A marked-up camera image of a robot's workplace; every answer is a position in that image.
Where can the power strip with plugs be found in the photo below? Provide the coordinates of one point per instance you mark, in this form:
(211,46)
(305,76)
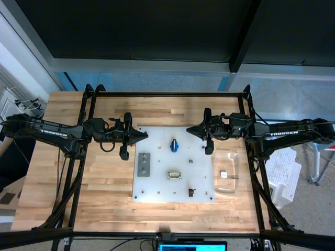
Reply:
(28,104)

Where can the white styrofoam block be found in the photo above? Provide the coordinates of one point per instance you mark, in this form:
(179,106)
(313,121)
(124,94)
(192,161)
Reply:
(282,172)

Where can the white taskboard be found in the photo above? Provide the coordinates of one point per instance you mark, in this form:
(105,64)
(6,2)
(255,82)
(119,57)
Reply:
(162,162)

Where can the small black camera mount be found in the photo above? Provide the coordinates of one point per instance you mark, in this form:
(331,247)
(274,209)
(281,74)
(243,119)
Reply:
(165,235)

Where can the clear plastic tub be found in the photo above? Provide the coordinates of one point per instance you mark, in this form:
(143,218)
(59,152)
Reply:
(226,188)

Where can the small white block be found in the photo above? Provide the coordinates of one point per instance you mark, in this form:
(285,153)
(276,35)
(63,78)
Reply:
(223,174)

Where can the grey plate with screws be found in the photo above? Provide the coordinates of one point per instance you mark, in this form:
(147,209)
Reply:
(143,164)

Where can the black aluminium frame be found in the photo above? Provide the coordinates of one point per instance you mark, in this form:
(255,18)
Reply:
(167,94)

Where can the brown cardboard box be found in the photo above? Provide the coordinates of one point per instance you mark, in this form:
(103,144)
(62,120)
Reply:
(10,187)

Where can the laptop screen with blue edge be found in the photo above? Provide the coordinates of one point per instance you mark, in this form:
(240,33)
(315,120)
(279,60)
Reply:
(191,247)

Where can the black Trossen arm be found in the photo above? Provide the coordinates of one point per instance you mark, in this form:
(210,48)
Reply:
(52,132)
(285,133)

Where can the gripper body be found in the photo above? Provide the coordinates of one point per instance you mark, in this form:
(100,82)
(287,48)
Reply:
(125,154)
(209,149)

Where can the beige multi-pin connector housing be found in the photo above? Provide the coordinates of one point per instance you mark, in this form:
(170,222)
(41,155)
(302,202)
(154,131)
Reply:
(174,175)

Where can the blue and white connector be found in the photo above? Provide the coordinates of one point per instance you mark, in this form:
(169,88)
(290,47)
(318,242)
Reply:
(173,146)

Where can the grey metal chair leg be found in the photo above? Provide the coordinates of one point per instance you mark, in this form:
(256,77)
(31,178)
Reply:
(316,162)

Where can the black USB socket bracket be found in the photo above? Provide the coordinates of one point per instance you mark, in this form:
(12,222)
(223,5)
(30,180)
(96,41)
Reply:
(190,194)

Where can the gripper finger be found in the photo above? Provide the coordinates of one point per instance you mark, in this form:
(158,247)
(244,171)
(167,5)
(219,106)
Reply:
(198,127)
(198,133)
(138,139)
(138,132)

